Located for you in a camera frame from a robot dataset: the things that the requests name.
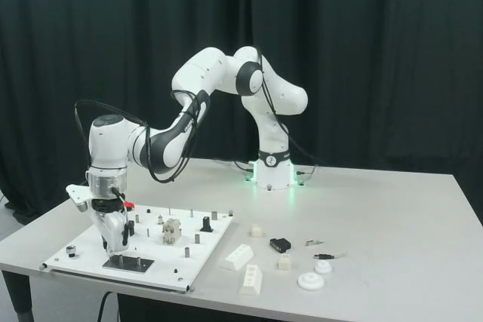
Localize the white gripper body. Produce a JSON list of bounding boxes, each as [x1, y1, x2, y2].
[[91, 210, 132, 259]]

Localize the white large gear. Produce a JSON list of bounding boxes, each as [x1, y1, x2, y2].
[[297, 272, 321, 290]]

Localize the white task board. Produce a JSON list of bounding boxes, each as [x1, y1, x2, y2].
[[40, 201, 234, 295]]

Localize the dark table leg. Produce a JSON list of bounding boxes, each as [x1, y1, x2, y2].
[[2, 271, 29, 322]]

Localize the white peg holder with holes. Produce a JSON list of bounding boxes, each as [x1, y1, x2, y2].
[[223, 245, 254, 272], [238, 264, 264, 296]]

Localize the black D-SUB plug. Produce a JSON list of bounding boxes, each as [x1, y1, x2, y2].
[[269, 238, 292, 253]]

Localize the black curtains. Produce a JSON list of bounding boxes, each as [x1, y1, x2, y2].
[[0, 0, 483, 212]]

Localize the black Ethernet plug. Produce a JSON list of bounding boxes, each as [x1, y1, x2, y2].
[[314, 252, 347, 262]]

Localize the silver wrist ring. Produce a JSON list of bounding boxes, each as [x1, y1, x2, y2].
[[85, 170, 128, 192]]

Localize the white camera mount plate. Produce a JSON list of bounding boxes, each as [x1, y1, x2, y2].
[[66, 184, 94, 213]]

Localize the black cable under table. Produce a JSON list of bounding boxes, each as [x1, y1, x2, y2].
[[98, 290, 118, 322]]

